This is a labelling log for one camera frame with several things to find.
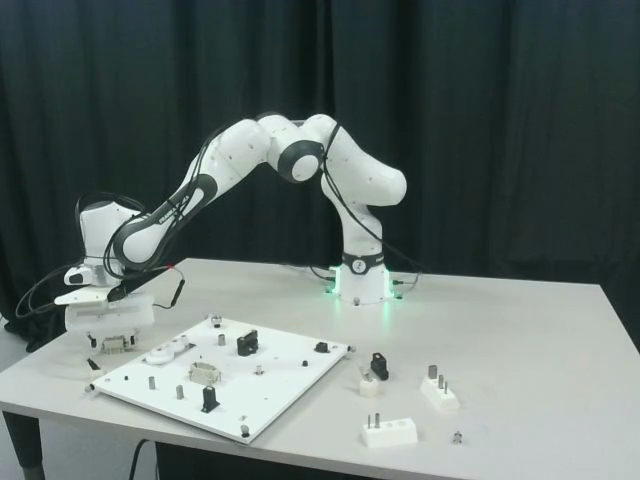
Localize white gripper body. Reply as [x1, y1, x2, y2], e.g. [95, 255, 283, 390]
[64, 293, 154, 335]

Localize white waterproof plug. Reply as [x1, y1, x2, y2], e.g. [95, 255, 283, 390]
[99, 335, 133, 356]

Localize flat white mounting plate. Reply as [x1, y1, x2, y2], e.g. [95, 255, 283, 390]
[53, 288, 110, 306]

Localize thin black rod red tag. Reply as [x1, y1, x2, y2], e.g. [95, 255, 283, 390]
[107, 263, 188, 309]

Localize white task board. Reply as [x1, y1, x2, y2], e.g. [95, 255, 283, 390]
[88, 313, 354, 432]

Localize dark table leg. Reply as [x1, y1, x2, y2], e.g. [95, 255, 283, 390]
[0, 409, 42, 480]

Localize black D-SUB plug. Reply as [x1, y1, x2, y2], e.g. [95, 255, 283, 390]
[369, 351, 391, 379]

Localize white holder with three holes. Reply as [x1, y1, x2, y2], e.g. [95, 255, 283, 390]
[359, 419, 419, 446]

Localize white stepped peg holder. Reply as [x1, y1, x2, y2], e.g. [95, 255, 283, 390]
[419, 374, 461, 413]

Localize black curtain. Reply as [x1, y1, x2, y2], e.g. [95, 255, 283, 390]
[0, 0, 640, 331]

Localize small white wrist camera box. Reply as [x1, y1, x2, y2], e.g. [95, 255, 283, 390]
[63, 266, 92, 288]

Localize black cable under table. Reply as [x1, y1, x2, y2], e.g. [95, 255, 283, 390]
[132, 424, 157, 480]

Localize black cable bundle on arm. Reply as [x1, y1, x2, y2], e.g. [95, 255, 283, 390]
[74, 119, 346, 281]

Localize black cable at arm foot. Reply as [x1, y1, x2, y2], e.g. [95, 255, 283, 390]
[385, 257, 425, 290]

